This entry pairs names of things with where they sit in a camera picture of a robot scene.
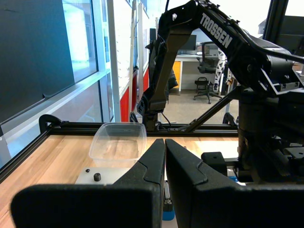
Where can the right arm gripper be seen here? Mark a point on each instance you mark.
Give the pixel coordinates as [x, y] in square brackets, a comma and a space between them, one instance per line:
[261, 161]

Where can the black computer monitor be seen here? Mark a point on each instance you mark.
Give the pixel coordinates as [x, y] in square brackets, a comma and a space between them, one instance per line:
[187, 42]

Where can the black knurled screw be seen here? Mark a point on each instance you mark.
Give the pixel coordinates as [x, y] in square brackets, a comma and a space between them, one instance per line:
[97, 177]

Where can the yellow cabinet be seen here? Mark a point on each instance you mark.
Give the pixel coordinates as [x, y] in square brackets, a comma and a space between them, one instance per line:
[177, 70]

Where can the white desk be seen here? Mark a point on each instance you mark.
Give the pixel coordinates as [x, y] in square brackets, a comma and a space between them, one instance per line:
[188, 76]

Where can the black office chair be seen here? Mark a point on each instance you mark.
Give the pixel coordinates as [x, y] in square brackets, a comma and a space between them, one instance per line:
[210, 64]

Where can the small blue socket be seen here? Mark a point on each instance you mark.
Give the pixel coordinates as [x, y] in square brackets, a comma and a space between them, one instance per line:
[234, 178]

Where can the white mounting board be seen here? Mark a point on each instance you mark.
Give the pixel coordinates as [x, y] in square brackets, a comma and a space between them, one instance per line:
[111, 175]

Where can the blue D-sub connector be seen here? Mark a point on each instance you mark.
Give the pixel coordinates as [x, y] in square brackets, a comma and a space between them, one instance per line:
[168, 213]

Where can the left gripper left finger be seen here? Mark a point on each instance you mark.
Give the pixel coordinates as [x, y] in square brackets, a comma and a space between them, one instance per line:
[107, 206]

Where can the black hanging jacket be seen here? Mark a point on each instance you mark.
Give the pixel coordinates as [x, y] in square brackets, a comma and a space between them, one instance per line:
[173, 80]

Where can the black aluminium frame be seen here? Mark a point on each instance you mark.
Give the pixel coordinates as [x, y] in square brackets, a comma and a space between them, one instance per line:
[59, 129]

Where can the grey window frame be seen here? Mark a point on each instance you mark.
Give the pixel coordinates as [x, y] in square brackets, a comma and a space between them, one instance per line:
[59, 98]

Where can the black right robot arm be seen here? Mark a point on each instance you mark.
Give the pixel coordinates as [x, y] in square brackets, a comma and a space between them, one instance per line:
[249, 69]

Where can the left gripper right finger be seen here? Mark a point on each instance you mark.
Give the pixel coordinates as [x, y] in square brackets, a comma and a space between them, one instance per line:
[225, 206]

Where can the white lattice robot legs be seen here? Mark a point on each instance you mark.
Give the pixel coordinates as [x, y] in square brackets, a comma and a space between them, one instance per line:
[219, 66]

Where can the clear plastic tub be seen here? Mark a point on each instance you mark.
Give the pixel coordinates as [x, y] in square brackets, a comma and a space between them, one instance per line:
[118, 147]

